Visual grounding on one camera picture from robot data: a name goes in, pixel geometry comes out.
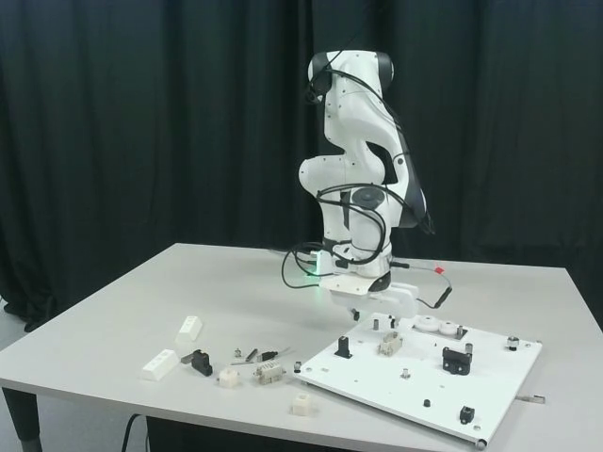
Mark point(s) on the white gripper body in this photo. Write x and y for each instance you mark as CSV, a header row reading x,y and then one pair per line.
x,y
396,296

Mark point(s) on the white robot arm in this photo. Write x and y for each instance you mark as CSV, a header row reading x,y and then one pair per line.
x,y
358,188

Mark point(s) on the metal round peg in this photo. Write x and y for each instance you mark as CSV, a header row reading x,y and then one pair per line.
x,y
377,325

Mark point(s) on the white peg holder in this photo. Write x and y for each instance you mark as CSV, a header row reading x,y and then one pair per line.
x,y
159,365
188,330

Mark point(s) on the dark metal square peg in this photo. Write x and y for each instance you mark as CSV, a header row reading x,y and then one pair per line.
x,y
187,359

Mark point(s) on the beige waterproof plug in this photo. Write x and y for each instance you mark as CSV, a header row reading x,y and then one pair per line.
x,y
389,343
268,376

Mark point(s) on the white large gear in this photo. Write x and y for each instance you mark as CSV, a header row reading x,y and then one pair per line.
x,y
426,326

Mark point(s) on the thin black rod red tag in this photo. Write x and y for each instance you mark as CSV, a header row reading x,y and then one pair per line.
x,y
414,266

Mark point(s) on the white medium gear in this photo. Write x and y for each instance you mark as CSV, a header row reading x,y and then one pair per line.
x,y
447,329

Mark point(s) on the white task board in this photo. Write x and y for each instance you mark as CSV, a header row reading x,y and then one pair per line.
x,y
405,391

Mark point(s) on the small metal bolt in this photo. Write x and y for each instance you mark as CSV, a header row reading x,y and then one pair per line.
x,y
298,366

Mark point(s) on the black USB plug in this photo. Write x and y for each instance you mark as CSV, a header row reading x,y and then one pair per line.
x,y
269,356

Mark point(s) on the small white cube holder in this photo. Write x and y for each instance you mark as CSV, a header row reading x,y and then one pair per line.
x,y
302,405
230,378

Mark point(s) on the metal BNC plug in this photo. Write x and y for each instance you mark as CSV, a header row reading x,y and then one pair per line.
x,y
512,343

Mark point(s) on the black D-SUB plug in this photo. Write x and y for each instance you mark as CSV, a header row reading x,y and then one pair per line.
x,y
201,362

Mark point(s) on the black curtain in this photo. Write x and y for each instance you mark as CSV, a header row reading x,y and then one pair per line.
x,y
141,117

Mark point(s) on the black table leg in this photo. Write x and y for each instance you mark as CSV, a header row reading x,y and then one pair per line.
x,y
21,419

